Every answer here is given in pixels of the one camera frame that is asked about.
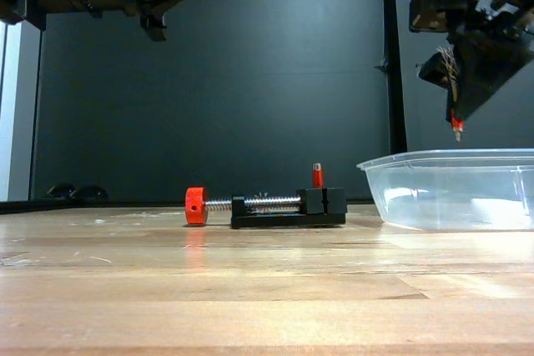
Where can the clear plastic tub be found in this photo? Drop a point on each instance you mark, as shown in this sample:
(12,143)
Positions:
(442,193)

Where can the white label in tub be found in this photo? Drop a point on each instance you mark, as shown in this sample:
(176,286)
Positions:
(496,213)

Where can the black clamp with red knob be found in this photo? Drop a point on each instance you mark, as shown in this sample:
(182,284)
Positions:
(288,211)

